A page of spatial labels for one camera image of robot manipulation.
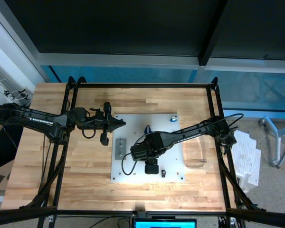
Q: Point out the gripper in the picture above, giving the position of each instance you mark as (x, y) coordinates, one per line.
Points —
(152, 169)
(105, 126)

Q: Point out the black connector housing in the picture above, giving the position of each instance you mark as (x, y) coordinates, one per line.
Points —
(163, 173)

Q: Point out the white taskboard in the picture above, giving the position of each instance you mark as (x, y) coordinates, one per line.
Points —
(128, 147)

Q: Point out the grey metal plate with pegs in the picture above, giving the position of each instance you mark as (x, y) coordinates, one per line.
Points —
(116, 152)

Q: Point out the blue plug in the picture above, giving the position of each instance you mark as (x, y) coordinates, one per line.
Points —
(146, 129)

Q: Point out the clear plastic tub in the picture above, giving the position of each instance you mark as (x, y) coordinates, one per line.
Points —
(192, 154)

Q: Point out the small blue white socket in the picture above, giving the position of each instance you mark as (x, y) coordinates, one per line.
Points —
(173, 118)

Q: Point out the blue laptop screen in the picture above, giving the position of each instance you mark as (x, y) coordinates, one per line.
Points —
(165, 224)

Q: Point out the white foam packaging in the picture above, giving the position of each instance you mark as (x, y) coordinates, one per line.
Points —
(248, 164)

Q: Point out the black case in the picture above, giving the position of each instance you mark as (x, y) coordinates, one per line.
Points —
(0, 147)

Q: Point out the brown cardboard box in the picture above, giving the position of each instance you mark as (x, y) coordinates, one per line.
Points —
(1, 173)

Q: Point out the silver metal stand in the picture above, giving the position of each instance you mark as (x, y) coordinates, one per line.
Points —
(277, 147)

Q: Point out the black aluminium frame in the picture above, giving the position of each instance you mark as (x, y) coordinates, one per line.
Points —
(142, 85)

